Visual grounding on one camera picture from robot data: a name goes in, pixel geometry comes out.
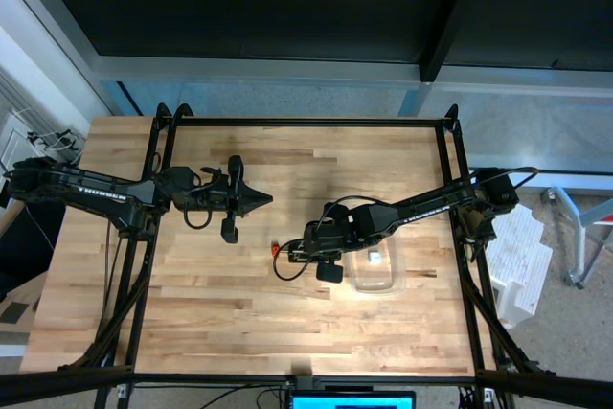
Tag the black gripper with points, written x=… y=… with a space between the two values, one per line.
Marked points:
x=211 y=200
x=330 y=236

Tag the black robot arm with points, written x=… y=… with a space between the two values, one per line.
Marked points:
x=96 y=188
x=431 y=210

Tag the small white block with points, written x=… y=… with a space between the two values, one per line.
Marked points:
x=374 y=257

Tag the black clamp with red knob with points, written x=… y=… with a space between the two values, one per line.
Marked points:
x=275 y=249

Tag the clear plastic tub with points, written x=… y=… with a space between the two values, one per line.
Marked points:
x=378 y=279

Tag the blue laptop screen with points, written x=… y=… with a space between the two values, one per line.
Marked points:
x=349 y=402

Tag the brown cardboard box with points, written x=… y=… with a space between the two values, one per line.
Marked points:
x=19 y=291

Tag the grey metal stand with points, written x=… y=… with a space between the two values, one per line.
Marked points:
x=582 y=236

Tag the black metal frame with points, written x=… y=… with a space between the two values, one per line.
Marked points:
x=306 y=122

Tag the black table-level camera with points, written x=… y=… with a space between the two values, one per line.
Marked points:
x=302 y=382

